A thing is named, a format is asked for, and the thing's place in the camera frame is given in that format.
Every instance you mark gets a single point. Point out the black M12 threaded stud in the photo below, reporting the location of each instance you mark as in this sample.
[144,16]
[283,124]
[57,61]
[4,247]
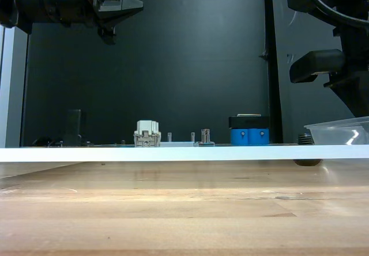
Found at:
[305,138]

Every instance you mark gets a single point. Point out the blue and black connector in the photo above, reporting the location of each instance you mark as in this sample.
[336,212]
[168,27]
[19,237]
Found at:
[249,136]

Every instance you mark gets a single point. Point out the black rubber board foot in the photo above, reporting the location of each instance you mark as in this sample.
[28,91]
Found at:
[307,162]

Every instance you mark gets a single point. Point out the clear plastic tub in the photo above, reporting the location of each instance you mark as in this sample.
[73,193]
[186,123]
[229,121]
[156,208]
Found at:
[331,132]

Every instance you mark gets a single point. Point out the white board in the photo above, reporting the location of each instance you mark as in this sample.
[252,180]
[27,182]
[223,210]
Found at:
[173,153]

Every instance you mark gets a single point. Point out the grey connector housing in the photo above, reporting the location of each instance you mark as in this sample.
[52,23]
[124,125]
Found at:
[146,135]

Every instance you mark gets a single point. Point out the black vertical post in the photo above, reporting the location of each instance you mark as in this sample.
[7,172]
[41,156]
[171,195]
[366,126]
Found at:
[274,94]

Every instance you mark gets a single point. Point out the clear block with two pins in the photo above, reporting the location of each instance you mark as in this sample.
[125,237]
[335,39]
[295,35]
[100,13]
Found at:
[176,144]

